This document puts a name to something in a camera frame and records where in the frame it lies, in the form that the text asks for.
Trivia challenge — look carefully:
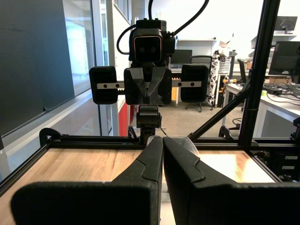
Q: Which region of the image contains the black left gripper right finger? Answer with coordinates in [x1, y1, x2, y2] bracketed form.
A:
[163, 137, 300, 225]

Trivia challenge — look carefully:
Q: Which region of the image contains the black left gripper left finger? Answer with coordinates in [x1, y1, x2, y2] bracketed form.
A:
[10, 137, 164, 225]

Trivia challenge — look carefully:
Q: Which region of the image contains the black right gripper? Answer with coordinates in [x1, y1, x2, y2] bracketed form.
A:
[89, 61, 209, 105]

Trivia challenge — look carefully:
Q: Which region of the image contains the red cabinet panel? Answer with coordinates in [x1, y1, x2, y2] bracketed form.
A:
[118, 102, 135, 137]

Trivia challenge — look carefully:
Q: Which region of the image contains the small black monitor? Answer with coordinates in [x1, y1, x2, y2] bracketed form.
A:
[170, 49, 193, 65]

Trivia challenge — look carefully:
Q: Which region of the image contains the black office chair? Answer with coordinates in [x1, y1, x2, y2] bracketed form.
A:
[185, 55, 214, 113]

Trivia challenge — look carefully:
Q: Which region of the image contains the black controller box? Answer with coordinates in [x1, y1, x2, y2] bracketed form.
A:
[250, 150, 300, 183]

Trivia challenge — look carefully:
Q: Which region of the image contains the clear plastic tub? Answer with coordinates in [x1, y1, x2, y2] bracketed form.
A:
[147, 135, 200, 158]

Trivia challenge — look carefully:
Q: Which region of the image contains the white lattice structure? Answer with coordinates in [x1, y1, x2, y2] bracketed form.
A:
[210, 55, 233, 108]

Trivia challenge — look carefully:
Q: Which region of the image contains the white desk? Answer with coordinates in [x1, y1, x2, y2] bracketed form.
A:
[221, 82, 300, 139]

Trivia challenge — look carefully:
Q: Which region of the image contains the large black monitor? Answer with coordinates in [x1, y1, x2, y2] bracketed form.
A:
[268, 41, 300, 84]

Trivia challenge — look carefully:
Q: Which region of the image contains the black monitor on shelf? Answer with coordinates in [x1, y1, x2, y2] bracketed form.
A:
[274, 15, 298, 35]

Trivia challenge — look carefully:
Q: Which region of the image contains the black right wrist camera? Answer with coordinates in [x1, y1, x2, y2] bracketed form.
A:
[133, 30, 164, 63]

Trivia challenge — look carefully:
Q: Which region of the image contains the black aluminium frame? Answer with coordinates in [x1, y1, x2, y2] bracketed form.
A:
[0, 0, 300, 197]

